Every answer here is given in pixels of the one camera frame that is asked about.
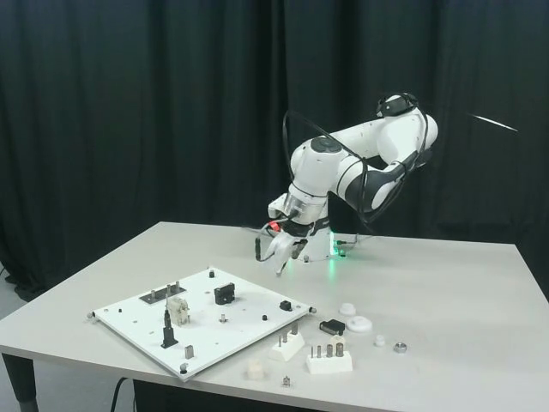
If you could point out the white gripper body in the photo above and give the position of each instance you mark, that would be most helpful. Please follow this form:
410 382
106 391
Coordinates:
279 253

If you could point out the white small gear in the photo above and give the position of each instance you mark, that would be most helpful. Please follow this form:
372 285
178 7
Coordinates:
379 341

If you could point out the beige waterproof plug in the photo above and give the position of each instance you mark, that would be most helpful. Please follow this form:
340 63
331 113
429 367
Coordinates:
176 310

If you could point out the white four-peg holder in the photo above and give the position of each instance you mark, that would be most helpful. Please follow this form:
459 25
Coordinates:
328 365

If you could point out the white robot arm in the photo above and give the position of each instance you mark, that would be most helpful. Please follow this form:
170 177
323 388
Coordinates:
386 133

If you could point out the white task board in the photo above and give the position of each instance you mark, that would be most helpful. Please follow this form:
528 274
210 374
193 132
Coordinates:
240 332

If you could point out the small metal bolt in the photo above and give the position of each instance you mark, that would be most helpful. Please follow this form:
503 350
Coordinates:
285 382

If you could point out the dark table leg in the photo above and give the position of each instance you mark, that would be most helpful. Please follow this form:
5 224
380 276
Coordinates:
21 382

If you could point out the black D-SUB plug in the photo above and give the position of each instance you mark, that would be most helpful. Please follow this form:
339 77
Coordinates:
331 327

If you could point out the small white plug holder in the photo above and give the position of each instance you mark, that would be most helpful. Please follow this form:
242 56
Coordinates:
256 370

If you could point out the thick metal peg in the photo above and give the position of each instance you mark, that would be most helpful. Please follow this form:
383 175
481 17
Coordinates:
330 349
340 345

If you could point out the white medium gear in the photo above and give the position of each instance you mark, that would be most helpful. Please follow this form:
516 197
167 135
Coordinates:
346 309

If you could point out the white large gear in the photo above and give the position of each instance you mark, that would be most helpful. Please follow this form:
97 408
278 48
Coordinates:
359 325

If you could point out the white two-peg holder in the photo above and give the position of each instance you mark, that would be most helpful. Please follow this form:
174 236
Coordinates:
286 349

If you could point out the black curtain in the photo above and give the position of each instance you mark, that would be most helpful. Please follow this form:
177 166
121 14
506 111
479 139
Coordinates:
128 107

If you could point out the metal BNC plug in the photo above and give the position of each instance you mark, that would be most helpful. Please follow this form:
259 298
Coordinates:
401 347

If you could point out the metal square peg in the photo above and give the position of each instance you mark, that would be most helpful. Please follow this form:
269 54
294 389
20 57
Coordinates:
189 351
294 331

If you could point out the tall black USB plug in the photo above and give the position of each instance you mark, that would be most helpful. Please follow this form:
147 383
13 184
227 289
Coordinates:
167 332

